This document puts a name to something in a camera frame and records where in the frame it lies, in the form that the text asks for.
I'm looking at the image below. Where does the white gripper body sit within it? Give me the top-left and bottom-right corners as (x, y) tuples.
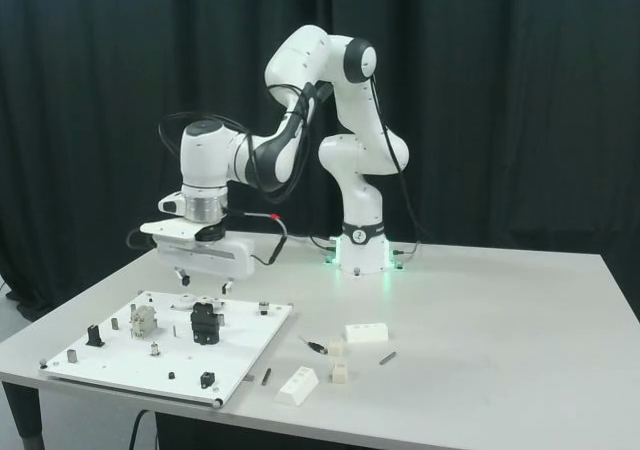
(152, 234), (258, 278)

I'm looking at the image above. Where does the black D-SUB plug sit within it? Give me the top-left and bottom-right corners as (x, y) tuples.
(190, 299), (222, 347)

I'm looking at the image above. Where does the flat white mounting plate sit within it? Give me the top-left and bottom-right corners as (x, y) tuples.
(139, 219), (202, 237)

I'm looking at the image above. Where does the white task board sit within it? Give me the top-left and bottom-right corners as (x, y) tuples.
(38, 290), (295, 411)

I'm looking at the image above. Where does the beige waterproof plug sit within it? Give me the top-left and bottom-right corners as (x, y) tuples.
(128, 305), (159, 340)

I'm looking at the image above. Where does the white three-hole holder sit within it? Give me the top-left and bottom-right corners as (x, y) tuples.
(344, 322), (390, 344)
(274, 365), (321, 407)

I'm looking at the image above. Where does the black curtain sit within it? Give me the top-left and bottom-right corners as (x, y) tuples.
(0, 0), (640, 321)

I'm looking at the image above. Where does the black table leg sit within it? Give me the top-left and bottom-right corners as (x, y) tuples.
(0, 382), (41, 450)

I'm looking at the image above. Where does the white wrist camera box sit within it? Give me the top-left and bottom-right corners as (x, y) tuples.
(158, 193), (185, 217)

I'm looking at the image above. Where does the black plug with short cable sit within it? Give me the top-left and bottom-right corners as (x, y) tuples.
(298, 336), (329, 356)

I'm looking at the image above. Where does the black cable under table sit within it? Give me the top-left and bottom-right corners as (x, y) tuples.
(130, 408), (157, 450)

